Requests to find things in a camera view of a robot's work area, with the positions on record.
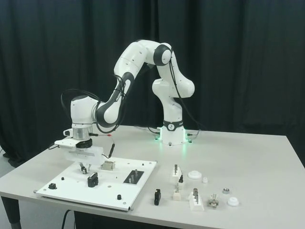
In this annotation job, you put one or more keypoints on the white multi-peg holder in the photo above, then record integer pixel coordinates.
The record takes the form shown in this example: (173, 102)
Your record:
(174, 174)
(196, 202)

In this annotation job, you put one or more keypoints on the white task board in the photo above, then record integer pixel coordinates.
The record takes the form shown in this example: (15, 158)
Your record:
(71, 188)

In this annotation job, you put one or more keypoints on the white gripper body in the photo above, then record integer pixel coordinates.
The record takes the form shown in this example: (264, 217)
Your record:
(88, 157)

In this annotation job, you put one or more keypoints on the black control cabinet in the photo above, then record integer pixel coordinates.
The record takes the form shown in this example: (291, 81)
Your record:
(83, 224)

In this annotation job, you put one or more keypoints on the metal rectangular plug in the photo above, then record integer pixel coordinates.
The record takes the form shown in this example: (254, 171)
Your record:
(212, 200)

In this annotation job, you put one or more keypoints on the flat white mounting plate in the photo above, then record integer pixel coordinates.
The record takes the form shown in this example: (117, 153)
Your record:
(65, 142)

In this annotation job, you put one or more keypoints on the small white holder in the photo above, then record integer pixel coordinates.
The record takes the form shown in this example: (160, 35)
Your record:
(177, 196)
(181, 186)

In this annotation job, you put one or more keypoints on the black table leg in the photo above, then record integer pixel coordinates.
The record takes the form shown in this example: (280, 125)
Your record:
(10, 212)

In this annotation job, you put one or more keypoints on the white medium gear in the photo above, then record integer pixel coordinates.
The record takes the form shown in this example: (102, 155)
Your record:
(233, 202)

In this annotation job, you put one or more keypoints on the white small gear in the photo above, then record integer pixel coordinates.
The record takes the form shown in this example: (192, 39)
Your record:
(204, 180)

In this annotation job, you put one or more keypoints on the black curtain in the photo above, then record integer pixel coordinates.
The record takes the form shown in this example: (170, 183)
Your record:
(71, 47)

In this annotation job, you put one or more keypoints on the metal square peg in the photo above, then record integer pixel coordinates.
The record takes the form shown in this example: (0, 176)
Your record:
(176, 168)

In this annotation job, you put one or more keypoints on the thin metal peg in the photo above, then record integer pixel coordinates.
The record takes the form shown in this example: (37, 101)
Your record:
(177, 189)

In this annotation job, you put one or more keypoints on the metal BNC plug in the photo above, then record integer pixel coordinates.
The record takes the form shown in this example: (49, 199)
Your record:
(84, 171)

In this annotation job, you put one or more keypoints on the black wrist band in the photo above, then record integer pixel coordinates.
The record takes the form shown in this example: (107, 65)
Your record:
(84, 143)

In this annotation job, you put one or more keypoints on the white large gear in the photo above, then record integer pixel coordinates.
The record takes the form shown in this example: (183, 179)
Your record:
(194, 175)

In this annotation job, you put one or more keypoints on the metal round peg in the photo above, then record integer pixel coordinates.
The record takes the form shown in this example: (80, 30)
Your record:
(197, 197)
(195, 192)

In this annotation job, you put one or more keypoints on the black D-SUB plug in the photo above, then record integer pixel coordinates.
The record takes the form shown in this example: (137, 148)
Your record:
(157, 196)

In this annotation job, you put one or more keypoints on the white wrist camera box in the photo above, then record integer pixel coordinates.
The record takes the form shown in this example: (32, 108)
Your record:
(68, 132)

